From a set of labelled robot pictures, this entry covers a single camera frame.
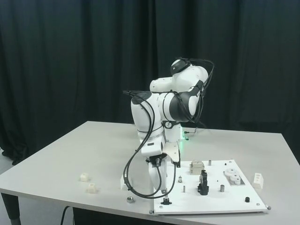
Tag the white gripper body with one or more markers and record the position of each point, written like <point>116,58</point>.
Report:
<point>157,178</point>

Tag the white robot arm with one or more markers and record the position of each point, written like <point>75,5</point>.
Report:
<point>145,117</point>

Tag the white peg holder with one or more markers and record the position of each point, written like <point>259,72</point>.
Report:
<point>122,185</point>

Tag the thick metal round peg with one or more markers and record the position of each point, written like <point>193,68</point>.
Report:
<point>222,188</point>

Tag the metal BNC plug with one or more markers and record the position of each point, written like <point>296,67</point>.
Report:
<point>180,180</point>

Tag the metal plug with black base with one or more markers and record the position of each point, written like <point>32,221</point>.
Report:
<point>166,201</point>

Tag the flat white mounting plate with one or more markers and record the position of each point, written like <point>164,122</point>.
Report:
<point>172,152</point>

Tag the metal hex nut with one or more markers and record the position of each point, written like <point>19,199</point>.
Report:
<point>128,199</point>

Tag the beige connector block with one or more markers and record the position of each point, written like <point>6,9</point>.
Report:
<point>195,167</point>

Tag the white task board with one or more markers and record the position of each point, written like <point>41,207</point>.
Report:
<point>211,201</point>

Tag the small white holder block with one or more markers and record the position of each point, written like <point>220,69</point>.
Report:
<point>92,188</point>
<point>84,177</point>

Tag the white large gear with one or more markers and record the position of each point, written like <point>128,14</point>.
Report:
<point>230,172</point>

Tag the white medium gear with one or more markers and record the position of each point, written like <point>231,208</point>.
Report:
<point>233,179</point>

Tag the white small gear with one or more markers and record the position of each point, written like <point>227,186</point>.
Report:
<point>237,181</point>

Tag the black waterproof plug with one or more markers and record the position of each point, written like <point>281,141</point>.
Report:
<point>247,199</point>

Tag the white holder with holes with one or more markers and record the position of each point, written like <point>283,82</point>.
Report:
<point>257,181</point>

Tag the black curtain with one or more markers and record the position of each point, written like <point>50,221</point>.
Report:
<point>70,58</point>

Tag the black table leg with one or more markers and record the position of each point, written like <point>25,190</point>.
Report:
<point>10,208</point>

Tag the white camera box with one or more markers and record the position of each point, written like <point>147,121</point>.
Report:
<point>152,146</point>

